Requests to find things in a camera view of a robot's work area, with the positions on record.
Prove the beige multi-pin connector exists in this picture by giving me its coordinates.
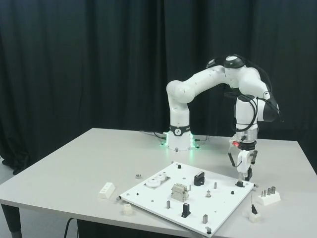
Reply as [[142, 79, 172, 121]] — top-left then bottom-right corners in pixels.
[[170, 182, 191, 200]]

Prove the small white cube holder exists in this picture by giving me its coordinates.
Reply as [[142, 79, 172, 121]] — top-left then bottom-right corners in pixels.
[[121, 203, 134, 215]]

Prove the white holder with holes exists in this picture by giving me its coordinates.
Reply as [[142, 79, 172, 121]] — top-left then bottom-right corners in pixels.
[[97, 182, 116, 199]]

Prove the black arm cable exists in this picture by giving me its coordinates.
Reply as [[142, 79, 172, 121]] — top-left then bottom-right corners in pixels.
[[207, 57, 285, 139]]

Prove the black cable under table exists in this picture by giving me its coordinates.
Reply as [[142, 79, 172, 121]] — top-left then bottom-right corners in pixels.
[[65, 217, 78, 238]]

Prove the black plug with cable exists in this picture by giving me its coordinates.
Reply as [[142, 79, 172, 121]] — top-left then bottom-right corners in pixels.
[[250, 194, 258, 215]]

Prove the black base cable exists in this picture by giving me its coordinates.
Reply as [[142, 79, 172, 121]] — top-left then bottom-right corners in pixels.
[[140, 130, 169, 140]]

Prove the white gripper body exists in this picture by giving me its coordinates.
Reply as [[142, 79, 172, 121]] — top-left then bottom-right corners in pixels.
[[236, 150, 258, 174]]

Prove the white peg holder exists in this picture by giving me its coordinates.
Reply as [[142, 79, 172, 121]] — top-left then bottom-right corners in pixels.
[[255, 192, 281, 206]]

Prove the black curtain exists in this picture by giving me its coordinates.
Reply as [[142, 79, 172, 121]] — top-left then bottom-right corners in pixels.
[[0, 0, 317, 176]]

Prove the black table leg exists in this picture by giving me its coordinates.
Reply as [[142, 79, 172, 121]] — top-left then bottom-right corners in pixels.
[[0, 203, 21, 238]]

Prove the white task board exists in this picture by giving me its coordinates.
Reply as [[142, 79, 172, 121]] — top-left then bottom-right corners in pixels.
[[116, 161, 258, 236]]

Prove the black D-SUB plug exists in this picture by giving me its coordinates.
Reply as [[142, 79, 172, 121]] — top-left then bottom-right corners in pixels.
[[193, 173, 206, 187]]

